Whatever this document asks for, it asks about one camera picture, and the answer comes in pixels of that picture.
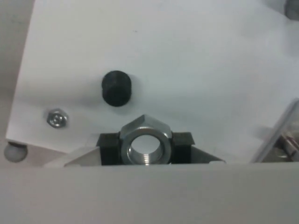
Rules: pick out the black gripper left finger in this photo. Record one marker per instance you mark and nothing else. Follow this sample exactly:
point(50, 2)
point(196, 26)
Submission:
point(109, 151)

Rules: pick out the white task board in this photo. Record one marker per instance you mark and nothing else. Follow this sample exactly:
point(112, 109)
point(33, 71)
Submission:
point(163, 58)

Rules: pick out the metal hex bolt nut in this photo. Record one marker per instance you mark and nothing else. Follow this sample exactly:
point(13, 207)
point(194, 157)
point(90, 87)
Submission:
point(144, 130)

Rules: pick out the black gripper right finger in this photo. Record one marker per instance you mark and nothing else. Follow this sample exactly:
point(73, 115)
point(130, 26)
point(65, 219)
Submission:
point(183, 151)

